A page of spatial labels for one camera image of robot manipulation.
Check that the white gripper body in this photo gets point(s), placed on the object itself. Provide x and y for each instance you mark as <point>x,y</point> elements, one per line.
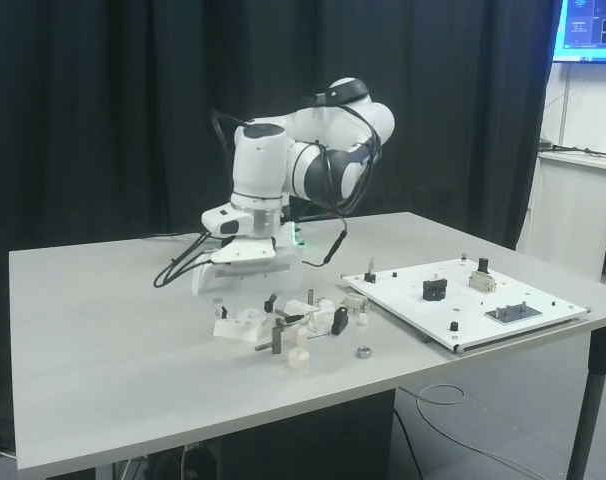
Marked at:
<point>248,280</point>

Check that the metal round peg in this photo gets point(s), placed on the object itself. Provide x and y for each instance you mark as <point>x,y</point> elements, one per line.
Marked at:
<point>311,296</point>

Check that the white small gear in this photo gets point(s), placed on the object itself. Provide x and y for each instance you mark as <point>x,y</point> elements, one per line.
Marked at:
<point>363,319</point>

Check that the white wedge holder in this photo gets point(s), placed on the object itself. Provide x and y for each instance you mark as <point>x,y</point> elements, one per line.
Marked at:
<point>295,305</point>

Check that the metal square peg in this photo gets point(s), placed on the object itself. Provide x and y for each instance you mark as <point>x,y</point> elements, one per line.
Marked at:
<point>263,346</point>
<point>277,340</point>

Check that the small white holder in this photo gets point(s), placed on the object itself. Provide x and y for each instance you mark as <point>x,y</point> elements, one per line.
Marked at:
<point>297,335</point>

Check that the blue screen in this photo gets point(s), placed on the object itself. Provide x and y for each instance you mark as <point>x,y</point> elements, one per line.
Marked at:
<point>590,30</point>

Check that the white large gear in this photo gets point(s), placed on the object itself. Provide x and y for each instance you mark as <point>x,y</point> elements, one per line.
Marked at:
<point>249,315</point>

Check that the white holder block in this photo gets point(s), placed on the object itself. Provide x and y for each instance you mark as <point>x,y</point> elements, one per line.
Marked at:
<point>230,330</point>

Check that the black curtain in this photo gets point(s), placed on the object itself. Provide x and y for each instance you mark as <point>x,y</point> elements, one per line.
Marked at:
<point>108,100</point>

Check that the white notched holder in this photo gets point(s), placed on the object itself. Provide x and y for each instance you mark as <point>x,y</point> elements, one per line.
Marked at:
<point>297,362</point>

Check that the small white camera box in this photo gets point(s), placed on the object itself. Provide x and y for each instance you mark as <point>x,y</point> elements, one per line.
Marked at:
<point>223,220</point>

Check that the small black plug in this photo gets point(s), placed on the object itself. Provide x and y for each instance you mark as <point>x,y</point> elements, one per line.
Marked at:
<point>288,316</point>

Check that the white medium gear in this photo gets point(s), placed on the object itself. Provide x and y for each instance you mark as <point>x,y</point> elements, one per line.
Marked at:
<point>325,304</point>

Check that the metal hex nut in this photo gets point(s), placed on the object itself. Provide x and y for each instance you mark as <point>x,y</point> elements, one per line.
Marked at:
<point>363,352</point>

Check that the black under-table cabinet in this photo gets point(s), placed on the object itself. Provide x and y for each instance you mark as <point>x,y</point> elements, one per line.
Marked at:
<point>308,440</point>

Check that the white task board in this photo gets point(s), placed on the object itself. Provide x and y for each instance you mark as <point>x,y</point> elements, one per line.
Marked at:
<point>408,305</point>

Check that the dark grey table leg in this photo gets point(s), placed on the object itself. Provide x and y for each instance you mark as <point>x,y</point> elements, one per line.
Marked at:
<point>592,390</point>

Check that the white square holder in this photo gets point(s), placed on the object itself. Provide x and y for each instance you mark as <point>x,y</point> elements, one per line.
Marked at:
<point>324,318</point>

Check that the black flat device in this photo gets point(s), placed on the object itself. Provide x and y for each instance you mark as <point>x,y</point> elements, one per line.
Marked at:
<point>583,150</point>

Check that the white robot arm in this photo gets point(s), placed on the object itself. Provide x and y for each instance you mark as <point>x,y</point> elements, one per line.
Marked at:
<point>260,165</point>

